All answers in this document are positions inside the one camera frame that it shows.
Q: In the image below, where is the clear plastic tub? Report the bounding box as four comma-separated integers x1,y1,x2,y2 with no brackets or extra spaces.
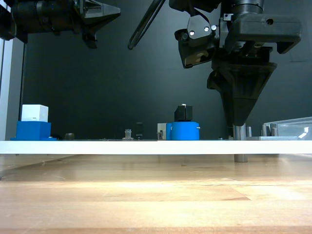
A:
262,117,312,141

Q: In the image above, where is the blue round connector mount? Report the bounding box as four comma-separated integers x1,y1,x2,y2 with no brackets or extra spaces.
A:
167,121,201,141

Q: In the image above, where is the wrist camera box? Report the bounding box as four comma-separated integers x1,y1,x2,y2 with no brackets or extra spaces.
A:
174,15,217,70

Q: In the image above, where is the black D-sub connector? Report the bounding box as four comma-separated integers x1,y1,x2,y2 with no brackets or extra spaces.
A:
174,103,194,122

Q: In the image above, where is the small black socket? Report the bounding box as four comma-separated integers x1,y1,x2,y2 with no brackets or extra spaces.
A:
136,122,145,140

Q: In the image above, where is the white block connector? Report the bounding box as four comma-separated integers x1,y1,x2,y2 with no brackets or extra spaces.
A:
21,104,49,122

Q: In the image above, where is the small blue block mount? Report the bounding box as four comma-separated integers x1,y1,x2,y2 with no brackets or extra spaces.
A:
9,120,58,141

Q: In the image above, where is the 16mm metal cylinder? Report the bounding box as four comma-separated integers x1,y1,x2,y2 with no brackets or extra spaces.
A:
233,124,249,163

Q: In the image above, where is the grey metal peg plate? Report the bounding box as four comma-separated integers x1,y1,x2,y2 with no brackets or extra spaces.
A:
228,136,300,141

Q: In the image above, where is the white taskboard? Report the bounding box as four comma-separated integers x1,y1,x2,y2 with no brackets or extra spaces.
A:
0,139,312,156

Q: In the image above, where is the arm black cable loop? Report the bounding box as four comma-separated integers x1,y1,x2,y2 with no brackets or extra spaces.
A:
127,0,167,51

